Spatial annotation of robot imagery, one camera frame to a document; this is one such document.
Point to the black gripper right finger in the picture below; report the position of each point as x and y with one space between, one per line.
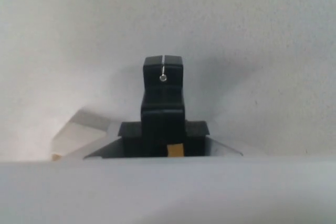
195 142

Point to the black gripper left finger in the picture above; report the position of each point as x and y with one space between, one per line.
131 142

